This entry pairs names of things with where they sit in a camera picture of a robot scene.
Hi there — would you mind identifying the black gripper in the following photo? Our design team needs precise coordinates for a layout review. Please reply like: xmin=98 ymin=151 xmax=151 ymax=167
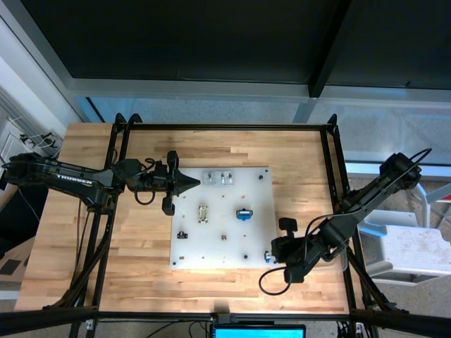
xmin=151 ymin=150 xmax=202 ymax=217
xmin=278 ymin=217 xmax=311 ymax=284

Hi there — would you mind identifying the aluminium clamp block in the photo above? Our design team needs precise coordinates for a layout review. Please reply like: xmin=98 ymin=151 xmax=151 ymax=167
xmin=202 ymin=170 xmax=235 ymax=187

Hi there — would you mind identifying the clear plastic tub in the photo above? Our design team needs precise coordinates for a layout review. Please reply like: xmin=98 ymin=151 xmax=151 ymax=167
xmin=283 ymin=227 xmax=350 ymax=273

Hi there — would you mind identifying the white mounting board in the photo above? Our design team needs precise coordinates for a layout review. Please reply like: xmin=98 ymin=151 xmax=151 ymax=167
xmin=170 ymin=165 xmax=281 ymax=270

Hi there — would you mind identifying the blue laptop screen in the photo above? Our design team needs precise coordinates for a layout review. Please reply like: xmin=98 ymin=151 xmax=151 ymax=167
xmin=210 ymin=324 xmax=307 ymax=338

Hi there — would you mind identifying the white plastic stool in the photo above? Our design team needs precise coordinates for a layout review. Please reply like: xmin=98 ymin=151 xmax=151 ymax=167
xmin=359 ymin=209 xmax=451 ymax=287

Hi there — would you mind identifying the brown cardboard box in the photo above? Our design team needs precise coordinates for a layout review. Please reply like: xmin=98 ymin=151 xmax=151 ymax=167
xmin=0 ymin=235 xmax=36 ymax=302

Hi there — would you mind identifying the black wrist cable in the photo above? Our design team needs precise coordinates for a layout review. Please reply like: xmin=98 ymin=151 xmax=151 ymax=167
xmin=135 ymin=158 xmax=158 ymax=206
xmin=259 ymin=216 xmax=330 ymax=296

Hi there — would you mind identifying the black aluminium frame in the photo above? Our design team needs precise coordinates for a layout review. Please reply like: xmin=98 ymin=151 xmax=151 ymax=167
xmin=0 ymin=112 xmax=451 ymax=338

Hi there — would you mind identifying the white metal chair frame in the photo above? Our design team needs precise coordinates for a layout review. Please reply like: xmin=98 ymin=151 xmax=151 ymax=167
xmin=415 ymin=172 xmax=451 ymax=228

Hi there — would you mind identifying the black white cable bundle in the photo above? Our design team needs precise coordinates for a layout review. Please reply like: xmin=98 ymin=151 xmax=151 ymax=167
xmin=19 ymin=132 xmax=59 ymax=151

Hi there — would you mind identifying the black right elbow cable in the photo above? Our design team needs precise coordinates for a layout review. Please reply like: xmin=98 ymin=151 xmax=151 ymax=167
xmin=401 ymin=147 xmax=433 ymax=177

